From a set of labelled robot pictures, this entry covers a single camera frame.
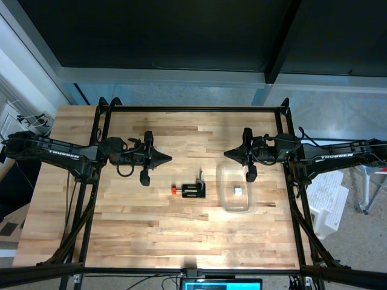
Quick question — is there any white foam block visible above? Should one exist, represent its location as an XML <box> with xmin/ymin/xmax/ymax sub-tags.
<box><xmin>305</xmin><ymin>169</ymin><xmax>350</xmax><ymax>241</ymax></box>

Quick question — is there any cardboard box with black patches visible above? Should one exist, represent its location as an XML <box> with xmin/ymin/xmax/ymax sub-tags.
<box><xmin>0</xmin><ymin>202</ymin><xmax>31</xmax><ymax>242</ymax></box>

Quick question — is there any black vise with orange knob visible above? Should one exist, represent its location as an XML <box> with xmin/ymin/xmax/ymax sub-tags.
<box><xmin>171</xmin><ymin>182</ymin><xmax>207</xmax><ymax>199</ymax></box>

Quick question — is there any laptop with blue screen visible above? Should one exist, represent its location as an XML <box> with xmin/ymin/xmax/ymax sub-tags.
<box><xmin>180</xmin><ymin>277</ymin><xmax>263</xmax><ymax>290</ymax></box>

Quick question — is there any clear plastic tub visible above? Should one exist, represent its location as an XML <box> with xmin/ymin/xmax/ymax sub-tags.
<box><xmin>216</xmin><ymin>164</ymin><xmax>258</xmax><ymax>215</ymax></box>

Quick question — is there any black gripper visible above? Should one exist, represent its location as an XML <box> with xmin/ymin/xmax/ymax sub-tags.
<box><xmin>120</xmin><ymin>131</ymin><xmax>173</xmax><ymax>187</ymax></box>
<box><xmin>223</xmin><ymin>127</ymin><xmax>276</xmax><ymax>183</ymax></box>

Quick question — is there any grey metal chair frame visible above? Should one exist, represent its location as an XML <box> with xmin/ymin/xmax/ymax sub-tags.
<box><xmin>350</xmin><ymin>158</ymin><xmax>387</xmax><ymax>216</ymax></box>

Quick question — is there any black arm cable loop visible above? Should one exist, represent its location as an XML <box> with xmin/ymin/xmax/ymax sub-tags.
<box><xmin>116</xmin><ymin>163</ymin><xmax>135</xmax><ymax>178</ymax></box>

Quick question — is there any power strip with plugs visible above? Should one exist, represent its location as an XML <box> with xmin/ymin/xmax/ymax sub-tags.
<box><xmin>15</xmin><ymin>112</ymin><xmax>54</xmax><ymax>135</ymax></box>

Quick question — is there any black table-level camera mount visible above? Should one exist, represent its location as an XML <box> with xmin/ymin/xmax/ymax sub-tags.
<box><xmin>180</xmin><ymin>262</ymin><xmax>203</xmax><ymax>278</ymax></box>

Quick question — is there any black metal frame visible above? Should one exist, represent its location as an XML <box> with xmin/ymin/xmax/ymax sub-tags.
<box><xmin>0</xmin><ymin>96</ymin><xmax>387</xmax><ymax>290</ymax></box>

